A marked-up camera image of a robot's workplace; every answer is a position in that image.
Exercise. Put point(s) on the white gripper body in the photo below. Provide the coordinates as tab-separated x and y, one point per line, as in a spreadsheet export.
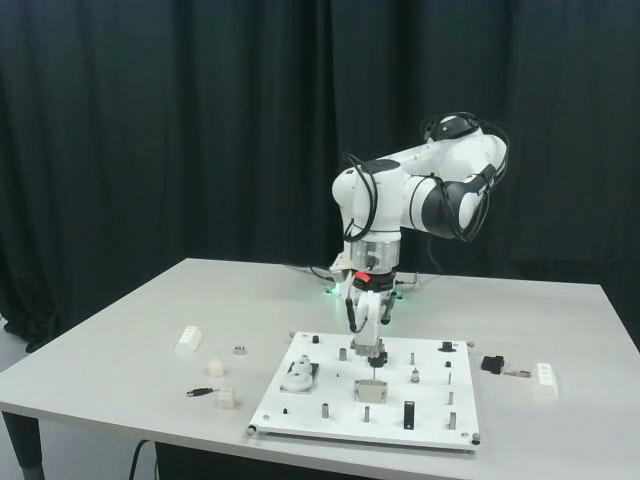
370	320

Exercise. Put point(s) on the black waterproof plug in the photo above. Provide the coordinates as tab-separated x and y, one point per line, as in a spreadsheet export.
379	360

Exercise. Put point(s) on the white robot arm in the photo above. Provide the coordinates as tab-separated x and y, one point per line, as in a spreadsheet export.
465	150

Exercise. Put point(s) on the white task board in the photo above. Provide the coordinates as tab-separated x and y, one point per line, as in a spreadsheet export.
370	395

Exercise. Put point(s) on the metal BNC plug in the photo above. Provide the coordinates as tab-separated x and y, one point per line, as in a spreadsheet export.
414	376

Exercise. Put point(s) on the white medium gear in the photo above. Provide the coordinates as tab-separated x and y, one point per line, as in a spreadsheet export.
298	382

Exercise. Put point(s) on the metal nut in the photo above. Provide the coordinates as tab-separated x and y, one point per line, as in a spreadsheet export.
240	349

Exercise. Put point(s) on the black D-SUB plug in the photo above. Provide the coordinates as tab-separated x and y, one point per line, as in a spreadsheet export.
493	363

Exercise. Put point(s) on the small white cube holder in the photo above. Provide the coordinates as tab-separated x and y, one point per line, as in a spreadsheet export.
215	367
226	398

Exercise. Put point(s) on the metal Ethernet plug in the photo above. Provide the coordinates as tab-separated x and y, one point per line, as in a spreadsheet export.
517	373

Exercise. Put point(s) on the long white holder with holes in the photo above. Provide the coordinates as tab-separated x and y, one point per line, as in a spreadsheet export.
546	380
188	341

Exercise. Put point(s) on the black curtain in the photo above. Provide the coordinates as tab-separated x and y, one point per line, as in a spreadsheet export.
150	125

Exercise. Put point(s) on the black table leg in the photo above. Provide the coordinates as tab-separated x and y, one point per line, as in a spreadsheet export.
22	445

